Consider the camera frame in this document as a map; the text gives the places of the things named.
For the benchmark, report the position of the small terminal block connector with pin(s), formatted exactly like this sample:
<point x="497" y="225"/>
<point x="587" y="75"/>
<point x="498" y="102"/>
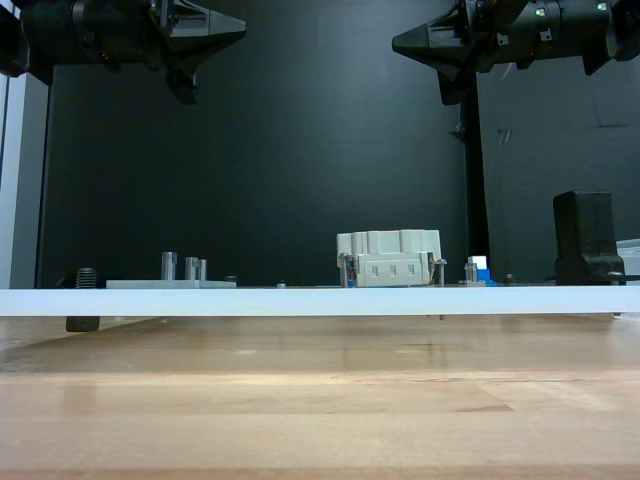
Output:
<point x="482" y="275"/>

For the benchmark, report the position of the short silver metal post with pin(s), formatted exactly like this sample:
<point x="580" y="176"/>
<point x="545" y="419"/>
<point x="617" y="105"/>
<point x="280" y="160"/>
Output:
<point x="203" y="270"/>
<point x="191" y="270"/>

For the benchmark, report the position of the silver connector mounting screw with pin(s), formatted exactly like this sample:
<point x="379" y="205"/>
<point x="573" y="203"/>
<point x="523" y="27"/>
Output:
<point x="440" y="272"/>
<point x="344" y="270"/>

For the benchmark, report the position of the tall silver metal post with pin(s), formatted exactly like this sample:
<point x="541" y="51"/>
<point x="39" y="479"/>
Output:
<point x="169" y="267"/>

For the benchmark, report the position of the black frame post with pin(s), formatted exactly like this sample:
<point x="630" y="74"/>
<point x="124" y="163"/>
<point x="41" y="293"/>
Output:
<point x="475" y="200"/>

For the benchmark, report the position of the black round screw head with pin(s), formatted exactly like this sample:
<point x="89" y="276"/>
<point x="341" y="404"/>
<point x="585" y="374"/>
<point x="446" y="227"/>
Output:
<point x="508" y="279"/>

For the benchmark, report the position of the white task board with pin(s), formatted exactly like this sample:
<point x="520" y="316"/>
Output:
<point x="300" y="302"/>

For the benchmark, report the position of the black threaded bolt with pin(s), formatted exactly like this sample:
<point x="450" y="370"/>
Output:
<point x="86" y="278"/>

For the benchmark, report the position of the flat aluminium plate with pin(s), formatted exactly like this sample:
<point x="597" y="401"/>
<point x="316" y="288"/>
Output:
<point x="150" y="284"/>

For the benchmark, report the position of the black rubber foot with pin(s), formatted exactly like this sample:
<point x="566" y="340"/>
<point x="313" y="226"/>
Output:
<point x="81" y="324"/>

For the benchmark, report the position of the grey multi-pin connector housing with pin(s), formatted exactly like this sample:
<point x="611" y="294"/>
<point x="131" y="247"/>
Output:
<point x="390" y="245"/>

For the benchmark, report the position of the black USB socket housing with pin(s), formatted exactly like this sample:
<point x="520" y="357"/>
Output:
<point x="582" y="240"/>

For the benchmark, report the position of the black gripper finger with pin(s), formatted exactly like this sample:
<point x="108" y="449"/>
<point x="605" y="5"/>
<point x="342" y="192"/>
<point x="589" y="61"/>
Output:
<point x="440" y="36"/>
<point x="450" y="56"/>
<point x="195" y="46"/>
<point x="222" y="26"/>

